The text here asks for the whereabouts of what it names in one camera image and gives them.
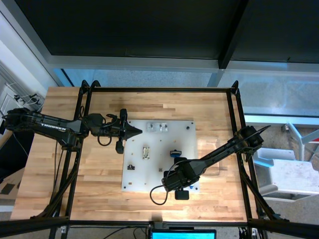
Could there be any black table frame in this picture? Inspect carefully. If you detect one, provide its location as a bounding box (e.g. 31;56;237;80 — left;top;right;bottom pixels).
0;79;291;239

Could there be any white board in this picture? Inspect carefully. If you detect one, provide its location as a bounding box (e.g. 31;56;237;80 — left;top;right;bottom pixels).
121;119;201;193

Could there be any grey metal stand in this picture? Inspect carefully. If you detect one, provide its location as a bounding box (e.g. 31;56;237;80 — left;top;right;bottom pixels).
281;121;319;156

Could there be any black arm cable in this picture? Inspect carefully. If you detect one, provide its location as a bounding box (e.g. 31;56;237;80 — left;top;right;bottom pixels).
149;184;168;205
96;113;118;147

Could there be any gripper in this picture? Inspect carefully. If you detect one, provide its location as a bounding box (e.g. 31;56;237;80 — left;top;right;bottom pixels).
109;109;143;154
174;157;189;200

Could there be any blue screen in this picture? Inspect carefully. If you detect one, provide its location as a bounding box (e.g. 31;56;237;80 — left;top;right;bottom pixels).
149;229;217;239

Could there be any black upright post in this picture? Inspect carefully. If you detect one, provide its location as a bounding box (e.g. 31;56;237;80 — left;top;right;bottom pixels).
218;0;250;70

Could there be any small black table camera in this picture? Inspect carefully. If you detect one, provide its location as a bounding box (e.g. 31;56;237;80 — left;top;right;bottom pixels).
151;220;170;229

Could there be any clear block with toggles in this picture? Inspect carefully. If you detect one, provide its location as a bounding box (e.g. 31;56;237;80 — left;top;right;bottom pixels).
146;121;169;133

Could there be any white step stool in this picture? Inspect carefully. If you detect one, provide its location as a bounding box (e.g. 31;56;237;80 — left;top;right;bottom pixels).
254;146;319;203

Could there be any grey metal partition frame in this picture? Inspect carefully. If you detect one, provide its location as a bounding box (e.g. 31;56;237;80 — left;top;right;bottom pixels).
0;0;319;88

